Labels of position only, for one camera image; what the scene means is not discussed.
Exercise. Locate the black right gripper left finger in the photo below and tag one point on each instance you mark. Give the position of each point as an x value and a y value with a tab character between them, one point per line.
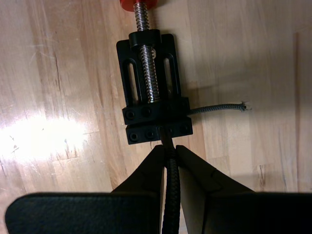
85	214

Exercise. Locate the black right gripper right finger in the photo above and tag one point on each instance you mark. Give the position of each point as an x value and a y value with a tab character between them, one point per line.
243	214

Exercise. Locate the black vise with red knob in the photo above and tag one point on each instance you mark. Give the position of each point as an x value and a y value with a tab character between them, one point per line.
151	112

